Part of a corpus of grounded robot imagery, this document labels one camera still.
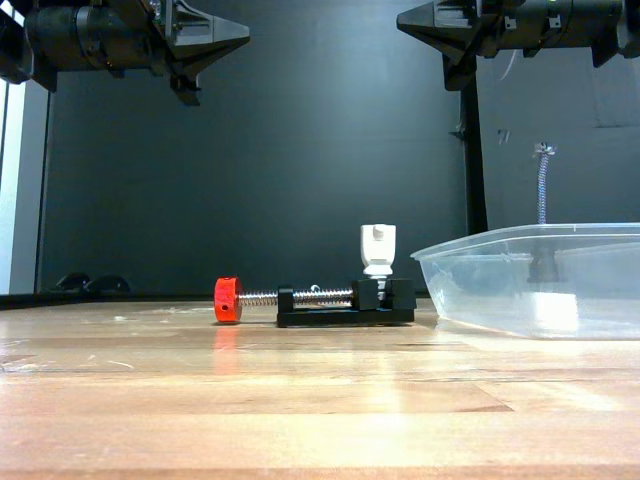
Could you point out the white receptacle socket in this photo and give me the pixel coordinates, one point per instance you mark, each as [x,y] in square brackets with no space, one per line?
[378,250]

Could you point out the clear plastic tub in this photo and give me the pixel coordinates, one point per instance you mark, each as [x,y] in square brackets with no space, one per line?
[475,290]

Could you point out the black vise with orange knob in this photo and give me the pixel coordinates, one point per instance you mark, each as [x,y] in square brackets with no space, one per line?
[350,317]

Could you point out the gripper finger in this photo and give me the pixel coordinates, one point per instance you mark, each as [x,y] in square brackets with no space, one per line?
[205,25]
[452,47]
[210,52]
[445,20]

